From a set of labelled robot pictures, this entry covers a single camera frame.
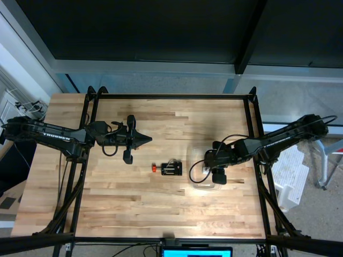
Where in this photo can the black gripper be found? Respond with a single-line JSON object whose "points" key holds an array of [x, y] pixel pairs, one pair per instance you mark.
{"points": [[120, 139], [218, 159]]}

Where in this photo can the white stepped foam packaging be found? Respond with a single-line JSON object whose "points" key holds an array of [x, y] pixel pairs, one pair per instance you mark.
{"points": [[289, 174]]}

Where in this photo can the brown cardboard box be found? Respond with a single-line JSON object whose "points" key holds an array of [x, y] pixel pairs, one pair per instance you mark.
{"points": [[10, 195]]}

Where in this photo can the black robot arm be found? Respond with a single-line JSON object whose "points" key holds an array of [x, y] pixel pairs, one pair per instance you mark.
{"points": [[281, 139], [53, 135]]}

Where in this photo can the red round clamp knob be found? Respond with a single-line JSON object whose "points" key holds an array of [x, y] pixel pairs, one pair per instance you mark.
{"points": [[154, 168]]}

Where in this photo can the grey metal stool frame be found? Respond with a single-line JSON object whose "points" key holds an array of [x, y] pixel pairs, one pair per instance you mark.
{"points": [[324, 160]]}

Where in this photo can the black clamp fixture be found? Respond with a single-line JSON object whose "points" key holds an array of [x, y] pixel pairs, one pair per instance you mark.
{"points": [[172, 171]]}

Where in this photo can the black table-level camera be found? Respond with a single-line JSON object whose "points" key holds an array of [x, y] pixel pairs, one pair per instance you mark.
{"points": [[169, 239]]}

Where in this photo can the black aluminium frame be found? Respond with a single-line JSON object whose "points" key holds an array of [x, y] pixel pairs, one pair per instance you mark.
{"points": [[214, 237]]}

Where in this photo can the clear plastic tub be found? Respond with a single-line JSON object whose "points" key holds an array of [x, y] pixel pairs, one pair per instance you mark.
{"points": [[197, 175]]}

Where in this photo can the blue laptop screen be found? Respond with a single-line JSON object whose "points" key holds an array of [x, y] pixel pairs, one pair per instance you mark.
{"points": [[195, 253]]}

